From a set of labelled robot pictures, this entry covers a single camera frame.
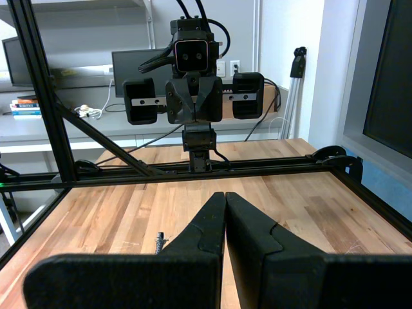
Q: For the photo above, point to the stack of books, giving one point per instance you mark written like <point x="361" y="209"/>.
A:
<point x="24" y="107"/>

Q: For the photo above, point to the black computer monitor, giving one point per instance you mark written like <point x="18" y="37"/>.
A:
<point x="128" y="64"/>
<point x="14" y="61"/>

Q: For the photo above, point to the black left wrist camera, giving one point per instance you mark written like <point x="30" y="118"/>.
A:
<point x="191" y="56"/>

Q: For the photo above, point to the grey desk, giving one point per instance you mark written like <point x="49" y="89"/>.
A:
<point x="19" y="128"/>

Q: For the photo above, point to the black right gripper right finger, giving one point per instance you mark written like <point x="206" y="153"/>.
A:
<point x="322" y="283"/>

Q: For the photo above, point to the brown cardboard box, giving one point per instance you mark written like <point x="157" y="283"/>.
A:
<point x="227" y="111"/>

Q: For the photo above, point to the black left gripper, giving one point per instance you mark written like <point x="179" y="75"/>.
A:
<point x="140" y="114"/>

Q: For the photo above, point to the grey wall shelf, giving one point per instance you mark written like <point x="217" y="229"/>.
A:
<point x="96" y="4"/>

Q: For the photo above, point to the black aluminium table frame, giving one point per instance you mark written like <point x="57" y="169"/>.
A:
<point x="273" y="164"/>

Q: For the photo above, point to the black frame corner bracket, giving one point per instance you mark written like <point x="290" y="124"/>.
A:
<point x="331" y="154"/>
<point x="349" y="165"/>
<point x="86" y="167"/>

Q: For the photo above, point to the white wall outlet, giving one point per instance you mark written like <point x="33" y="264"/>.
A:
<point x="220" y="68"/>
<point x="235" y="67"/>

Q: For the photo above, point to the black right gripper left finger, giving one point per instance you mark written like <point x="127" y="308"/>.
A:
<point x="128" y="283"/>

